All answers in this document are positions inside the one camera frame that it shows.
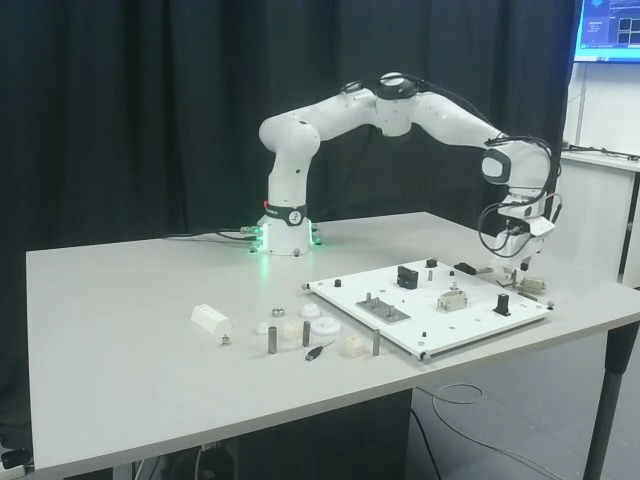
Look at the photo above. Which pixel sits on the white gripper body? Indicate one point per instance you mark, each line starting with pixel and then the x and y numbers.
pixel 511 246

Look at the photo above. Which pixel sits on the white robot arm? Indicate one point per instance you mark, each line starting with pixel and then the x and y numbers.
pixel 290 165

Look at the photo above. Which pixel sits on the metal round peg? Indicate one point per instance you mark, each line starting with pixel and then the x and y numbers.
pixel 273 340
pixel 374 343
pixel 306 333

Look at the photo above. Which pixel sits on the long white peg holder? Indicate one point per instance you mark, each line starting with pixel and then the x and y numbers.
pixel 209 319

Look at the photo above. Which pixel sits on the beige waterproof plug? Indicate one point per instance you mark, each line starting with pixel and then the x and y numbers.
pixel 531 286

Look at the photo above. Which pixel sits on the white plug holder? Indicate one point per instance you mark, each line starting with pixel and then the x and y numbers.
pixel 493 273

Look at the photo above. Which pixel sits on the black D-SUB plug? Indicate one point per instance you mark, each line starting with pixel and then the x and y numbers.
pixel 464 268

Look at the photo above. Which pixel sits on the thin black rod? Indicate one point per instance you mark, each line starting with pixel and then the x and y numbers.
pixel 555 210

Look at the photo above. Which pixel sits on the white cabinet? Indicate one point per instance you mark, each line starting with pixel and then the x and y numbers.
pixel 600 210

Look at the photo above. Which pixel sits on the white task board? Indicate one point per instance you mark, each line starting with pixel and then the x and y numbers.
pixel 400 320

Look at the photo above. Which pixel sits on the black table leg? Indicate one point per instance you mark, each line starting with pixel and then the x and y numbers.
pixel 607 400

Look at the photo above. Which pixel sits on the small white cube holder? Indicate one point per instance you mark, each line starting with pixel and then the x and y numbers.
pixel 291 330
pixel 354 346

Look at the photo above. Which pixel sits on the white large gear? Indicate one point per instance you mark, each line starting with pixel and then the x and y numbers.
pixel 326 326

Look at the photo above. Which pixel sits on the white medium gear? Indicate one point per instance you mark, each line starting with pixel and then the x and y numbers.
pixel 311 311

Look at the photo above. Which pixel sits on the black USB plug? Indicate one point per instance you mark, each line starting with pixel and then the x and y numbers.
pixel 314 354

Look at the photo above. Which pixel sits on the blue screen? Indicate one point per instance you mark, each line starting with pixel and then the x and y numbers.
pixel 607 30

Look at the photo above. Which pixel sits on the metal bolt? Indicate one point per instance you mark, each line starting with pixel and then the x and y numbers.
pixel 278 311

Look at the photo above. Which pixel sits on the black curtain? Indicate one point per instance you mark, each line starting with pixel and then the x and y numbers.
pixel 150 100

